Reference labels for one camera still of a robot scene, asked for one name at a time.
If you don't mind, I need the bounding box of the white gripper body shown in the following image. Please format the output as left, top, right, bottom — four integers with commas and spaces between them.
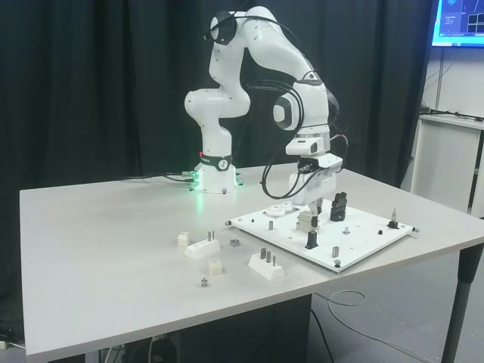
289, 168, 337, 207

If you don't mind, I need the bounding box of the blue screen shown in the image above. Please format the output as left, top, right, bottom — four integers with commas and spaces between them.
430, 0, 484, 48

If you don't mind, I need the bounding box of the white task board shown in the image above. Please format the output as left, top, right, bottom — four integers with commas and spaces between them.
225, 199, 420, 274

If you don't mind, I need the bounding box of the flat white mounting plate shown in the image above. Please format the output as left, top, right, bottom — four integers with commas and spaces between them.
316, 154, 344, 174

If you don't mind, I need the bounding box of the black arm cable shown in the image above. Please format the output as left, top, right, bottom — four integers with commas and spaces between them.
202, 10, 341, 200

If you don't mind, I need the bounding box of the white cabinet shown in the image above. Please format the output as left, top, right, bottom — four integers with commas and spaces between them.
400, 113, 484, 219

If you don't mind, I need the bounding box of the beige metal connector block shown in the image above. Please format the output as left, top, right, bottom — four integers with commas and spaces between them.
296, 211, 321, 233

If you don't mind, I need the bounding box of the small white camera box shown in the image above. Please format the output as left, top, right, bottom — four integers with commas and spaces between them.
285, 138, 323, 157

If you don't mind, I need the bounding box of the dark table leg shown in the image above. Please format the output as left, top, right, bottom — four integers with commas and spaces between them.
441, 245, 476, 363

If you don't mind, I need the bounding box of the white peg holder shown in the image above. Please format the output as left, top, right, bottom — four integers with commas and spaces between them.
248, 253, 285, 281
184, 240, 222, 261

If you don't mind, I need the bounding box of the black D-SUB plug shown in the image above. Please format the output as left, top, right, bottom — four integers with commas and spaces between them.
330, 191, 348, 223

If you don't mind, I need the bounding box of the black base cable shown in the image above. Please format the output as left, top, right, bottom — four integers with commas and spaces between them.
128, 170, 200, 186

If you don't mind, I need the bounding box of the grey floor cable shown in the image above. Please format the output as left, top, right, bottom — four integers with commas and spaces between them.
327, 289, 449, 363

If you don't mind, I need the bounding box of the black curtain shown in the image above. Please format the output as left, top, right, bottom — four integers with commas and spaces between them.
0, 0, 443, 341

